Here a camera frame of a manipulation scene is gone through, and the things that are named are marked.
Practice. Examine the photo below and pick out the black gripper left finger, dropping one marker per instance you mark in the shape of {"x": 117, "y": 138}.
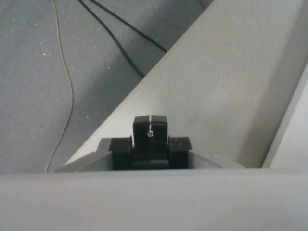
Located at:
{"x": 120, "y": 149}

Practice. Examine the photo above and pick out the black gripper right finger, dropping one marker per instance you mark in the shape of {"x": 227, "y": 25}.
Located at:
{"x": 179, "y": 149}

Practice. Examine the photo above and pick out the white task board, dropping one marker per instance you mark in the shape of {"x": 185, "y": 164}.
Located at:
{"x": 291, "y": 134}

